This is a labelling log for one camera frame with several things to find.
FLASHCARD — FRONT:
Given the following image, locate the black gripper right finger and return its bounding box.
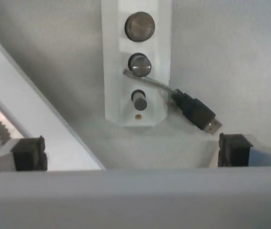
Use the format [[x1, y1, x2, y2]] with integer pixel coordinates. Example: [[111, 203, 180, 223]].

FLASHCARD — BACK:
[[218, 133, 271, 167]]

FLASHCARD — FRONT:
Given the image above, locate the white task board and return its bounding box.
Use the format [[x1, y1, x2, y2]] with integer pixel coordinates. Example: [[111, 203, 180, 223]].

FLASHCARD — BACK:
[[0, 22, 106, 171]]

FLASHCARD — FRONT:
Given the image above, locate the metal large round peg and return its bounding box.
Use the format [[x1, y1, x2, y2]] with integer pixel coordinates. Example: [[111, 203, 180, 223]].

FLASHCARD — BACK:
[[124, 11, 156, 43]]

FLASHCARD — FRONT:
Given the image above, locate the metal medium round peg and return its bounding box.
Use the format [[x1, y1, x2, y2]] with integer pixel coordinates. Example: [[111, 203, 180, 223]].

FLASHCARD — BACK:
[[127, 52, 153, 78]]

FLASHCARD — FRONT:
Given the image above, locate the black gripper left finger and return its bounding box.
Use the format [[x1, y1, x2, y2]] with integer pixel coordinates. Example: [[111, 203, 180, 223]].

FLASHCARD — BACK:
[[0, 135, 48, 172]]

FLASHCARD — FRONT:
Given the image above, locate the black USB plug with cable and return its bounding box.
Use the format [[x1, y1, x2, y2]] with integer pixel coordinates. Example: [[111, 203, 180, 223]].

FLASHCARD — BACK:
[[123, 69, 223, 137]]

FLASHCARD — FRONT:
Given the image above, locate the metal small round peg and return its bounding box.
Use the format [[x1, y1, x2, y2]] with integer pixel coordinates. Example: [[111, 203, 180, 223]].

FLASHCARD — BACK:
[[130, 89, 148, 113]]

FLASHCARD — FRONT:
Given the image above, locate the white three-hole peg holder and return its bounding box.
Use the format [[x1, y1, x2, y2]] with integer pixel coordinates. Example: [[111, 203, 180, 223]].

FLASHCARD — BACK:
[[101, 0, 172, 128]]

